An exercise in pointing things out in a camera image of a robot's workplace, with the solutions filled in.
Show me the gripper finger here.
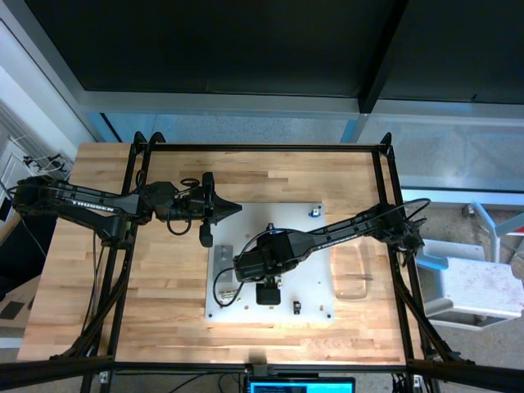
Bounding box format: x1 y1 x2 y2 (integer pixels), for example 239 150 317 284
215 195 243 210
215 206 243 225

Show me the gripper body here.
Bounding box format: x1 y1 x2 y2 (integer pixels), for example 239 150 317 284
233 241 296 306
182 171 217 250

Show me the grey metal plate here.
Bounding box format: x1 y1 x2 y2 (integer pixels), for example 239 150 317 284
211 244 235 285

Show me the white plastic board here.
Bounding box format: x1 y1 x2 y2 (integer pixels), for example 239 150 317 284
203 202 336 324

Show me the clear plastic tub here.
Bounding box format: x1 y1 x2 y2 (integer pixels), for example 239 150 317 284
330 236 376 302

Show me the laptop screen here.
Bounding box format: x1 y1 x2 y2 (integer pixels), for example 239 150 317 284
244 377 356 393

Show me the cardboard box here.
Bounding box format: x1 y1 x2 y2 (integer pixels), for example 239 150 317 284
0 276 42 328

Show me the grey step stool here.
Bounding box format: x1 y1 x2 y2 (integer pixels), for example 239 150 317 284
417 239 524 332

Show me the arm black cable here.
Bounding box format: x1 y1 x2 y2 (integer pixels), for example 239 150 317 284
212 230 273 308
165 212 193 237

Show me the black table frame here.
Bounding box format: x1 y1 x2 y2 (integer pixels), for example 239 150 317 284
0 130 524 393

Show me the black table-level camera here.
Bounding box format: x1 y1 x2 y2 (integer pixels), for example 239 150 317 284
247 354 271 377

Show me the grey aluminium wall frame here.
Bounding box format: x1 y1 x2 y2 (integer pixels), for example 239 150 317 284
0 0 524 144

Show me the white and black cable bundle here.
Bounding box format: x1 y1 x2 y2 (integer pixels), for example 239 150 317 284
22 153 73 173

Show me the black wall post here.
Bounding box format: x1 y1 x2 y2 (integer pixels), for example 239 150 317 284
359 0 410 115

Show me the light blue metal frame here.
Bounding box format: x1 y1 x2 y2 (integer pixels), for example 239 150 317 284
462 202 524 263

